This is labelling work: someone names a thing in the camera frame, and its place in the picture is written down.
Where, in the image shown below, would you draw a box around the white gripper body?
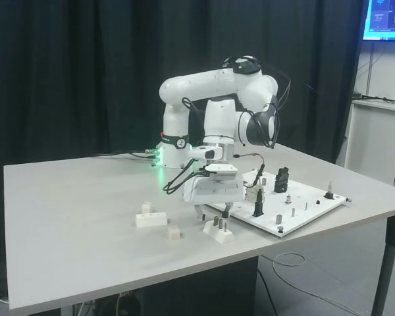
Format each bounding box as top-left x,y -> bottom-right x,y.
182,174 -> 244,205

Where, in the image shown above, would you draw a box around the white sloped peg holder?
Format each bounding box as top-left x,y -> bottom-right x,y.
203,219 -> 235,244

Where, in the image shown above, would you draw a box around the flat white mounting plate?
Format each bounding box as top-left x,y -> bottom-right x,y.
203,164 -> 240,175

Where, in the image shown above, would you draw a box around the beige metal connector housing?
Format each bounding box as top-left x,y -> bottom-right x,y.
242,186 -> 263,201

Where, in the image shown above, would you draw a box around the cream cube holder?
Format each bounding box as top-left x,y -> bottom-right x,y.
166,224 -> 182,243

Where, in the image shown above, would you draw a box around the white task board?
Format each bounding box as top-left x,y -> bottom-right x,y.
206,169 -> 352,238

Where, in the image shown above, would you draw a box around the white long block holder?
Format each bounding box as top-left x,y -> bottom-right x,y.
135,212 -> 171,228

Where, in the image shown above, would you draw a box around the black block connector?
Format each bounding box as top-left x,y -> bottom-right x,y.
274,167 -> 290,194

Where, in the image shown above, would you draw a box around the dark grey table leg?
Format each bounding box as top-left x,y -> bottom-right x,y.
371,215 -> 395,316

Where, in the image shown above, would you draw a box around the white cabinet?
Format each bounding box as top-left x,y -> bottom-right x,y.
336,98 -> 395,190

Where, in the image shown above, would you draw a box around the black curtains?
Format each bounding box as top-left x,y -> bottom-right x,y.
0,0 -> 366,297

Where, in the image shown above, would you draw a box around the blue screen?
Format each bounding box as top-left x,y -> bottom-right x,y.
361,0 -> 395,42

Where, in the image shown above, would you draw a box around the black USB plug with cable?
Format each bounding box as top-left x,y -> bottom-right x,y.
251,171 -> 264,218

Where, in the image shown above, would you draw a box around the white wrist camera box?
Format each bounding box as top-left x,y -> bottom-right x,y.
187,147 -> 223,162

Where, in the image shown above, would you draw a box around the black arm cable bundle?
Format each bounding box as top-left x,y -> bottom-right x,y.
163,56 -> 292,195

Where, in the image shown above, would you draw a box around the thin black rod on wire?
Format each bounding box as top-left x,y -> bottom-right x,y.
234,151 -> 267,190

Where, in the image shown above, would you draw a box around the grey floor cable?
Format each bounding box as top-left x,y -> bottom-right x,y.
271,251 -> 363,316

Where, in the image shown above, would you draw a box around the black base cable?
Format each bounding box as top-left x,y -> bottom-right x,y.
97,149 -> 159,162

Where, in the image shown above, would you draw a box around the thin black cord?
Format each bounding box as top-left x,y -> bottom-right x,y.
352,93 -> 395,106

